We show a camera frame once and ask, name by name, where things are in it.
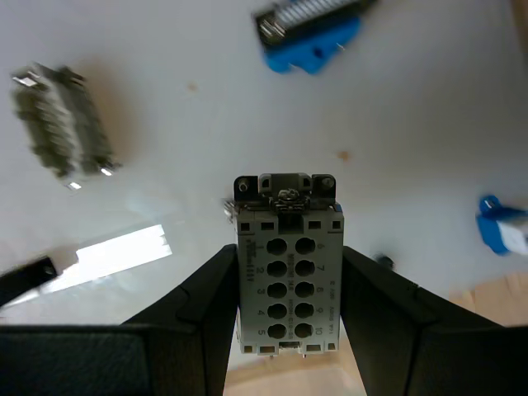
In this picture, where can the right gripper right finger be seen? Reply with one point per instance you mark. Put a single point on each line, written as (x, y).
(412, 354)

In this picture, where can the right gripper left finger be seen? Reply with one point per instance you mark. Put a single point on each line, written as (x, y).
(173, 354)

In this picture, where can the beige connector top half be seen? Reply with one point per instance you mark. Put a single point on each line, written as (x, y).
(288, 288)

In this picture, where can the beige many-pin connector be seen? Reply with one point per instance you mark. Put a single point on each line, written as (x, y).
(57, 123)

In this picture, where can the small blue socket block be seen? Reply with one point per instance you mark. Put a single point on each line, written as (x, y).
(491, 231)

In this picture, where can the black block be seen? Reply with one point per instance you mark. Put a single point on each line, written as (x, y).
(24, 280)

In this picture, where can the white task board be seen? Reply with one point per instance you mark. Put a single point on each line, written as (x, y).
(185, 144)

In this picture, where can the large blue socket block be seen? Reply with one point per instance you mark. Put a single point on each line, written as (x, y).
(313, 53)

